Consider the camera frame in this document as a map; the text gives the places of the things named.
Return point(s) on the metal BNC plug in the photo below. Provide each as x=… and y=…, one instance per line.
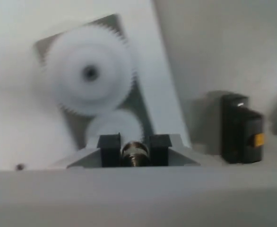
x=135, y=154

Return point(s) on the white task board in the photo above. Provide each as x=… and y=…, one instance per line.
x=157, y=71

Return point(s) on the white large gear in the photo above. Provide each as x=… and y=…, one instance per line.
x=91, y=73

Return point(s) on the white small gear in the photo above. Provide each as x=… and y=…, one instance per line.
x=115, y=125

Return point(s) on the black plug with yellow mark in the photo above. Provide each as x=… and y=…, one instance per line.
x=242, y=132

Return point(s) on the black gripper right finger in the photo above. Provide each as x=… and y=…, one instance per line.
x=159, y=151

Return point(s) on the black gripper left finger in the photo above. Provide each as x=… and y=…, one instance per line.
x=109, y=151

